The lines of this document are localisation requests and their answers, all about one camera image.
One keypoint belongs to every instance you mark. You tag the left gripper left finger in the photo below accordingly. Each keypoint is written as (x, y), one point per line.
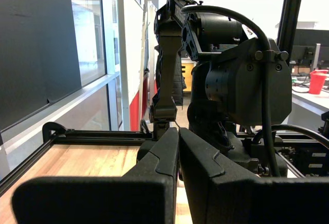
(102, 201)

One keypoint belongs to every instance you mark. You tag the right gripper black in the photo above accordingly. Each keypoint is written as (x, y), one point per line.
(210, 121)

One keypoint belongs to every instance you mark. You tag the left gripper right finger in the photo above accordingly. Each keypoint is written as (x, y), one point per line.
(257, 201)

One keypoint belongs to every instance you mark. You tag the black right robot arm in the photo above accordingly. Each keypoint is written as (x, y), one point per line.
(257, 93)

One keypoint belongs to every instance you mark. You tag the black hanging jacket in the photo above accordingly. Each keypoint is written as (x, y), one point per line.
(180, 85)

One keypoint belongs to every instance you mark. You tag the yellow drawer cabinet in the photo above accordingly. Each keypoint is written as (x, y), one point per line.
(187, 77)

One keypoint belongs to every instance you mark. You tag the white desk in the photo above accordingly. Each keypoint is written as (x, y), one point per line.
(308, 103)

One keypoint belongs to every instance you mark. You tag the white partition with red base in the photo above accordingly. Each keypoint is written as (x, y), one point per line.
(133, 41)

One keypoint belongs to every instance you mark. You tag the red plastic bin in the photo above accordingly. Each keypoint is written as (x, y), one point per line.
(317, 82)

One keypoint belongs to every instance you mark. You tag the black computer monitor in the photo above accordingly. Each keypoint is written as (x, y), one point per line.
(308, 39)

